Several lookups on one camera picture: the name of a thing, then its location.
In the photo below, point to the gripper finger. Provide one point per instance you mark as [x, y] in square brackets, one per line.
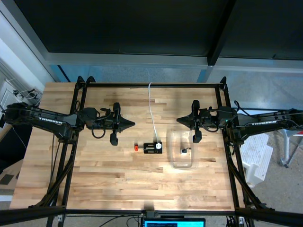
[188, 124]
[124, 120]
[124, 126]
[188, 117]

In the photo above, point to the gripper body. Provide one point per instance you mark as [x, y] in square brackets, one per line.
[109, 123]
[203, 120]

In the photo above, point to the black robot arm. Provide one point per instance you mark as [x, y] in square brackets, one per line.
[49, 120]
[260, 123]

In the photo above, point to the white receptacle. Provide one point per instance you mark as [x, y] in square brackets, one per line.
[158, 145]

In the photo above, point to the clear plastic tub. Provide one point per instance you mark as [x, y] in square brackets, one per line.
[176, 146]

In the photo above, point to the black vise orange knob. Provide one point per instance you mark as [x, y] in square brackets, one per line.
[149, 149]

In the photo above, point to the white step stool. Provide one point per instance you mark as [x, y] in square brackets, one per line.
[256, 153]

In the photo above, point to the black upright beam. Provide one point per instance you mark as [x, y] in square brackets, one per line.
[220, 35]

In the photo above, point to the grey metal stand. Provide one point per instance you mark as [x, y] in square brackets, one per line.
[287, 146]

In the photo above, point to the laptop screen blue edge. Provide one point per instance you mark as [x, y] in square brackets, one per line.
[174, 223]

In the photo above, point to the cardboard box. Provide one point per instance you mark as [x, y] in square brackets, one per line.
[14, 170]

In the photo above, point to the small black camera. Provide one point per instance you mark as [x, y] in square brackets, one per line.
[151, 213]

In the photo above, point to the black table frame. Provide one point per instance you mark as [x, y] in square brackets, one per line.
[35, 212]

